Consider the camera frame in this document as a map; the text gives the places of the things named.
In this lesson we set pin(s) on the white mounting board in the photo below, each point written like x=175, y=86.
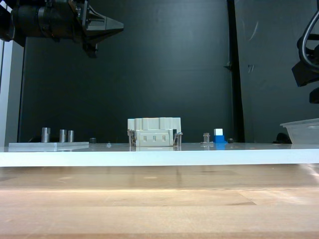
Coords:
x=159, y=156

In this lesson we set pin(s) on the beige connector base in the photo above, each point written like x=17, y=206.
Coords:
x=154, y=132

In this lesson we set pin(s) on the small silver standoff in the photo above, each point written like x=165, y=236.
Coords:
x=206, y=138

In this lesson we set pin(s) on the black screw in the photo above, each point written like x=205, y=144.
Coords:
x=230, y=140
x=93, y=140

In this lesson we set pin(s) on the grey metal partition frame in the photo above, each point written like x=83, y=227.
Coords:
x=10, y=99

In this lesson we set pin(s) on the black aluminium frame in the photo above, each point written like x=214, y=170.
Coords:
x=282, y=138

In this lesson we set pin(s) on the large silver metal post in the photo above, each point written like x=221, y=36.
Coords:
x=46, y=135

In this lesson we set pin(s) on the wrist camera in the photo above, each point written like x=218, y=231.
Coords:
x=306, y=73

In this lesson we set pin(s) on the small blue base white block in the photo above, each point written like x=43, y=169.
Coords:
x=219, y=138

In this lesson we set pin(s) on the black column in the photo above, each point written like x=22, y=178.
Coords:
x=236, y=99

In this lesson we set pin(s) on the grey metal plate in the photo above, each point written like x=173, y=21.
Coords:
x=32, y=147

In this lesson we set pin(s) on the clear plastic tub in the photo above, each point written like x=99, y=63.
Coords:
x=304, y=134

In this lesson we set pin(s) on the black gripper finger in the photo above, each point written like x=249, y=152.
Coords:
x=109, y=26

